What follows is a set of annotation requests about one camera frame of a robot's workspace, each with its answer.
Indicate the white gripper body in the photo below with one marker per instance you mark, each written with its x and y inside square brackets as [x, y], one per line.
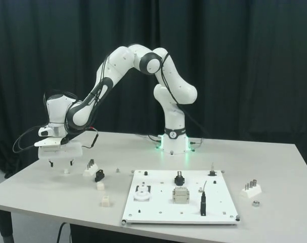
[59, 152]

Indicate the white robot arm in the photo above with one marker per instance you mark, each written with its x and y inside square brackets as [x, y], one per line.
[173, 119]

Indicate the white small gear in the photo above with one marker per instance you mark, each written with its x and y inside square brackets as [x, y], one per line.
[66, 170]

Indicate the white medium gear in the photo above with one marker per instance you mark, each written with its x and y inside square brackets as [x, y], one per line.
[143, 188]

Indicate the white large gear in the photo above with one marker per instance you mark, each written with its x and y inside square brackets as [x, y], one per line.
[142, 196]

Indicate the flat white mounting plate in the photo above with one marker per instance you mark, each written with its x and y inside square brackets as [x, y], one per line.
[47, 142]

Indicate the white square peg holder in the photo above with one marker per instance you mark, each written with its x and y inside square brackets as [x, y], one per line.
[90, 172]

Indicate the black rod with red tag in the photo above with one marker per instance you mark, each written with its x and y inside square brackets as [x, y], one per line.
[93, 143]

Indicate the black D-SUB plug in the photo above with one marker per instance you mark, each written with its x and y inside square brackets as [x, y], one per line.
[99, 176]

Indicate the white cube plug holder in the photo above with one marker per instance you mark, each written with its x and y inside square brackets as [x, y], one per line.
[105, 200]
[100, 186]

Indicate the black table leg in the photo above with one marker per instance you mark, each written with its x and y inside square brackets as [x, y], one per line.
[2, 227]

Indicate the black waterproof plug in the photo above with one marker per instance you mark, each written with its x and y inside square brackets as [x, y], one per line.
[179, 179]

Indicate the white task board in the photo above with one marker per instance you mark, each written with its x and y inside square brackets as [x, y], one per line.
[181, 200]

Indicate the medium metal round peg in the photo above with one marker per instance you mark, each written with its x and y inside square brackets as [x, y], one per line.
[251, 185]

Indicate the white round peg holder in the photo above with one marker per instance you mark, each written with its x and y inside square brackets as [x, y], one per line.
[250, 193]

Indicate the large metal round peg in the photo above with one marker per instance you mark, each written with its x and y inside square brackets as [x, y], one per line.
[256, 183]

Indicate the metal nut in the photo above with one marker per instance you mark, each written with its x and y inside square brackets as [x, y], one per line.
[255, 203]

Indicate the black curtain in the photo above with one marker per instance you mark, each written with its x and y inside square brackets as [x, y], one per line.
[244, 63]

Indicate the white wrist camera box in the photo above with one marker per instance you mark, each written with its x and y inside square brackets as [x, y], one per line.
[44, 132]

